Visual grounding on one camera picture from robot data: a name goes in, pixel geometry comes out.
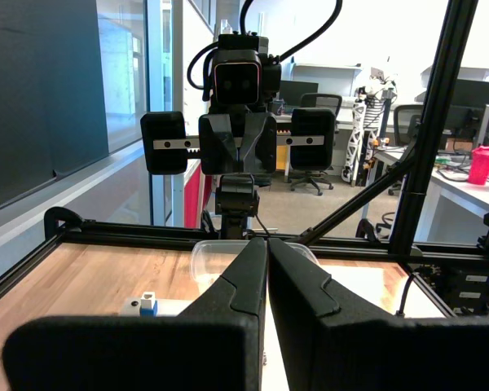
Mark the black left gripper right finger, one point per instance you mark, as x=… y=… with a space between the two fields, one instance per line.
x=371 y=354

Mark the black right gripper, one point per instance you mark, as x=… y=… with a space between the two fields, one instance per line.
x=163 y=159

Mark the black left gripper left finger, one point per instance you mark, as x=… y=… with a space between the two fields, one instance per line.
x=146 y=354

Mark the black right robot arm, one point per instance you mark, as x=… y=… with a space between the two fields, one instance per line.
x=236 y=201

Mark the small blue white connector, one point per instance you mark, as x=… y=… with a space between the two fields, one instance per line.
x=148 y=308

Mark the white task board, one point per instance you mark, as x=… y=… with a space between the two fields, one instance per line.
x=171 y=307

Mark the red cabinet panel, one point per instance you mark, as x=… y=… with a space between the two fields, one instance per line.
x=192 y=195

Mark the black desk monitor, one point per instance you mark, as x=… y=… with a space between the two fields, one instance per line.
x=472 y=93
x=299 y=91

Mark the black office chair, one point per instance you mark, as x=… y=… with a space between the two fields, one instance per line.
x=322 y=101

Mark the clear plastic tub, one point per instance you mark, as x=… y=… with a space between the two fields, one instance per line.
x=205 y=260

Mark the white lattice stand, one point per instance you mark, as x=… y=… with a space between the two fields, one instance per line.
x=358 y=122

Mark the grey mesh office chair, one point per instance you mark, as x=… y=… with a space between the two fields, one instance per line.
x=405 y=122

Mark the white office desk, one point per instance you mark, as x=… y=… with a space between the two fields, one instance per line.
x=460 y=195

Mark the red mesh basket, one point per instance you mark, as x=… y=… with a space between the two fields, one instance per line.
x=483 y=167

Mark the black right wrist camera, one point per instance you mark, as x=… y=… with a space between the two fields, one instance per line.
x=236 y=81

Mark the black aluminium frame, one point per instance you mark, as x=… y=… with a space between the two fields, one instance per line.
x=126 y=233

